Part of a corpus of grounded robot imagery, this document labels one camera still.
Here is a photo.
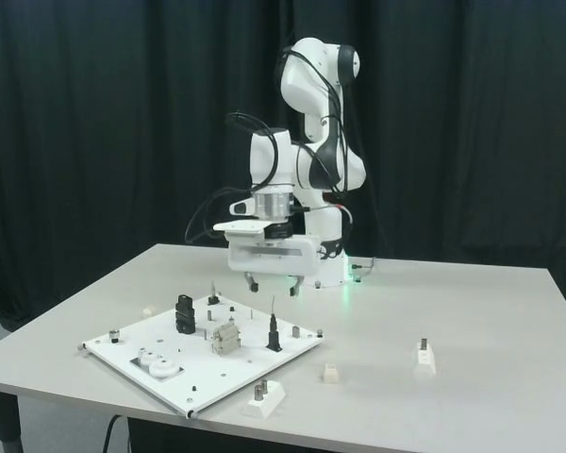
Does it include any flat white mounting plate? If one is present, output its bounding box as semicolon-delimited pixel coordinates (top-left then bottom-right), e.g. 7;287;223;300
211;219;267;234

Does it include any black floor cable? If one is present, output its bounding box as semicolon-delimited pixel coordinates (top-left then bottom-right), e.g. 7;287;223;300
103;413;125;453

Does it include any silver flange ring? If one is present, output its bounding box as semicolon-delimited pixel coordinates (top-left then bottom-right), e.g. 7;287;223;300
254;188;295;223

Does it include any black table leg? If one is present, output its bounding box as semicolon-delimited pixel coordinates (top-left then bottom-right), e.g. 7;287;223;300
0;388;22;453

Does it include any grey base cable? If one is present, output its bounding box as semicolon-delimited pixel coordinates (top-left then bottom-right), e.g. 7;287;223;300
349;256;378;285

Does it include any black Ethernet plug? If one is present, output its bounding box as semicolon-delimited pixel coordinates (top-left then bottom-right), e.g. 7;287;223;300
265;295;285;354

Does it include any thin black rod on wire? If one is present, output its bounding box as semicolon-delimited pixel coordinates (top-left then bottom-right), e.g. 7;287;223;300
289;202;356;238

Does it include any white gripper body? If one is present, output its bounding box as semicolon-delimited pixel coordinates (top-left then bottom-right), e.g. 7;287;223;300
226;233;324;277

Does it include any long white peg holder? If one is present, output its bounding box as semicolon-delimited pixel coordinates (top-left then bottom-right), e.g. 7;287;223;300
241;379;287;419

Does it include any white task board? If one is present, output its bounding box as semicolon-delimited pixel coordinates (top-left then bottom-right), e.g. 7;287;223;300
77;293;325;420

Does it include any black curtain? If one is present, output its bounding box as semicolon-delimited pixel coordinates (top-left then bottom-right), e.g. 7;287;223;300
0;0;566;315

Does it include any black D-SUB plug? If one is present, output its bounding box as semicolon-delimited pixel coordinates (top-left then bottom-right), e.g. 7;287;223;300
173;294;198;335

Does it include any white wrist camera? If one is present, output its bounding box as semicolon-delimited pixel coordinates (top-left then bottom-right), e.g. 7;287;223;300
228;198;258;220

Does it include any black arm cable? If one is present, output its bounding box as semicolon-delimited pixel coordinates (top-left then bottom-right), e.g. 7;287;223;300
274;45;356;195

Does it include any beige waterproof plug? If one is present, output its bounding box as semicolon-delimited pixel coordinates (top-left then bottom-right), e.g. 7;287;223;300
210;320;241;359

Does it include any black looped cable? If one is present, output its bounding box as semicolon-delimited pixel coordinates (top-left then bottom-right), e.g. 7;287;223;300
225;111;278;188

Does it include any black camera cable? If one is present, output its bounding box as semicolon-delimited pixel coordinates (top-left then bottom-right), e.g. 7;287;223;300
183;185;254;247

